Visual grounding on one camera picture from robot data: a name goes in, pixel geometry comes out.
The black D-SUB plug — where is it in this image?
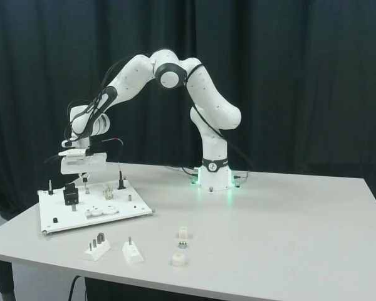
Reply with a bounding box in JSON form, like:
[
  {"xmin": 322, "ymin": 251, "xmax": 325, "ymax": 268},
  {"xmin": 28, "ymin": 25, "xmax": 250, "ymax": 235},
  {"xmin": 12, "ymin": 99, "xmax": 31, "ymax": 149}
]
[{"xmin": 63, "ymin": 182, "xmax": 80, "ymax": 206}]

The black curtain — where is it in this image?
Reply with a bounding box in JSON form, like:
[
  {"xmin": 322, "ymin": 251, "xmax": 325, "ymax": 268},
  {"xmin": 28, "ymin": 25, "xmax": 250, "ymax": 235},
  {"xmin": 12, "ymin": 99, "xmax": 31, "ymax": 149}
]
[{"xmin": 0, "ymin": 0, "xmax": 376, "ymax": 214}]

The black plug with thin wire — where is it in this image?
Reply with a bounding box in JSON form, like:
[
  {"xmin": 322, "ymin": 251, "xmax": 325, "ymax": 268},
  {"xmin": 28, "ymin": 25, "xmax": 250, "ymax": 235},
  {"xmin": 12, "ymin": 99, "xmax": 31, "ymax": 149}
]
[{"xmin": 116, "ymin": 161, "xmax": 127, "ymax": 191}]

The black base cable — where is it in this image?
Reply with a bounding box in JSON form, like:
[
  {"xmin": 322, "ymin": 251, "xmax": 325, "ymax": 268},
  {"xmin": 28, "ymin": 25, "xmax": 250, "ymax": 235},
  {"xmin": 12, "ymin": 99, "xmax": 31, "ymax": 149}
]
[{"xmin": 162, "ymin": 164, "xmax": 202, "ymax": 177}]

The black table leg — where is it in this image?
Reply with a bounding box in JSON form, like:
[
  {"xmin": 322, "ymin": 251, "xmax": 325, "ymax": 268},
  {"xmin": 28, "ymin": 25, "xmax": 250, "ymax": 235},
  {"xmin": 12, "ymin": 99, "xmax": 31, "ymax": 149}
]
[{"xmin": 0, "ymin": 257, "xmax": 13, "ymax": 301}]

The white round peg holder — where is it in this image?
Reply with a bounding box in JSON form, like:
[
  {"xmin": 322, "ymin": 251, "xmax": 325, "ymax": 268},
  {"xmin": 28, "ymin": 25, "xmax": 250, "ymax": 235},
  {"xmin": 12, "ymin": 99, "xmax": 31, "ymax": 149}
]
[{"xmin": 121, "ymin": 240, "xmax": 145, "ymax": 265}]

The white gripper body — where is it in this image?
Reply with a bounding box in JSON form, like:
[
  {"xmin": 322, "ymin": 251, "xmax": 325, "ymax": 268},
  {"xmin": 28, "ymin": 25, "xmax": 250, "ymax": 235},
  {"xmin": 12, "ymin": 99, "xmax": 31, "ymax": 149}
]
[{"xmin": 60, "ymin": 152, "xmax": 108, "ymax": 175}]

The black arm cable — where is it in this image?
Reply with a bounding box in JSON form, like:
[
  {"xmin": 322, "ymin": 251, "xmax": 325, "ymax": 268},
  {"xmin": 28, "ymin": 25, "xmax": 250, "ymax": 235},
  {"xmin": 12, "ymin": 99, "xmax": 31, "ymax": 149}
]
[{"xmin": 65, "ymin": 51, "xmax": 256, "ymax": 172}]

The white task board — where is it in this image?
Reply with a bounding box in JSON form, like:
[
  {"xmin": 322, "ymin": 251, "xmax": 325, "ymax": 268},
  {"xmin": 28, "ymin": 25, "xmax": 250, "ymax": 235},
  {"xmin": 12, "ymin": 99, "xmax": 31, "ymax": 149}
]
[{"xmin": 37, "ymin": 177, "xmax": 154, "ymax": 235}]

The black hanging cable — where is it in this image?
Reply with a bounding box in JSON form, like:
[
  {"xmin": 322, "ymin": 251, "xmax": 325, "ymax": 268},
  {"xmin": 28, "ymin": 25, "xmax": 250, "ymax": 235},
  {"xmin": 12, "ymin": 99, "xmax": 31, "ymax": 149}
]
[{"xmin": 69, "ymin": 275, "xmax": 86, "ymax": 301}]

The white square peg holder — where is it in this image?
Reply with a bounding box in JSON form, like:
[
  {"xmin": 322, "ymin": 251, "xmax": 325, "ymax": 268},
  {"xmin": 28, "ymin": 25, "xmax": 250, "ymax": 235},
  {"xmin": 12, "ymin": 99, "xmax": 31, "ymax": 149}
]
[{"xmin": 82, "ymin": 240, "xmax": 111, "ymax": 261}]

